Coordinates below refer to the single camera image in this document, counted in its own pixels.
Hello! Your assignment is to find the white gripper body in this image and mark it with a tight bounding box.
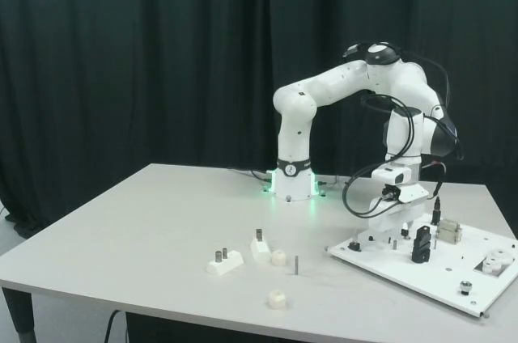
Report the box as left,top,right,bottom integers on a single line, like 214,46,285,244
366,199,427,235

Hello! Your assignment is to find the white square peg holder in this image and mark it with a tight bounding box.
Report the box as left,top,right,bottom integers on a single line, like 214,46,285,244
249,237,272,265

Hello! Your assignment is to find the white round peg holder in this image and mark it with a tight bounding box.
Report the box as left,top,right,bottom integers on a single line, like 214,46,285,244
205,248,244,278

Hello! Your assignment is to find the black D-SUB plug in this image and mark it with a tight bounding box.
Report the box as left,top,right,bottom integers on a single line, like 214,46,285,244
410,226,431,264

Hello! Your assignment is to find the white task board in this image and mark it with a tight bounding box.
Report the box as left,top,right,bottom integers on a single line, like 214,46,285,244
326,213,518,315

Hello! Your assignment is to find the white large gear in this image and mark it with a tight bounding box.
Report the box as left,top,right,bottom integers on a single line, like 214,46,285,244
487,248,512,266

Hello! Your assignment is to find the black curtain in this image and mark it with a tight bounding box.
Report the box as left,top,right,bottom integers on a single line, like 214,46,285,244
0,0,518,235

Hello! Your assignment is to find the dark table leg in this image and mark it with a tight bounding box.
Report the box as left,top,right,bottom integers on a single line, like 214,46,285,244
0,286,34,343

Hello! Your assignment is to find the black plug with short cable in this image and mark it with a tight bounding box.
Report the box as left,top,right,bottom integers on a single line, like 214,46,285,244
432,180,444,226

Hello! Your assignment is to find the black looping cable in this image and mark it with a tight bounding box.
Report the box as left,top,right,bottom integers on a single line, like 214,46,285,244
341,94,425,222

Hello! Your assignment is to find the black base cable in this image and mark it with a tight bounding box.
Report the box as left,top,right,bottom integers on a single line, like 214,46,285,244
232,167,273,183

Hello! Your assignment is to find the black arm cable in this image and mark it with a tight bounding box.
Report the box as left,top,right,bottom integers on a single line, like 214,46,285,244
342,40,465,162

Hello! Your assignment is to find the black cable under table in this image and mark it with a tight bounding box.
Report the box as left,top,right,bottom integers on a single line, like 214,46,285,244
105,309,127,343

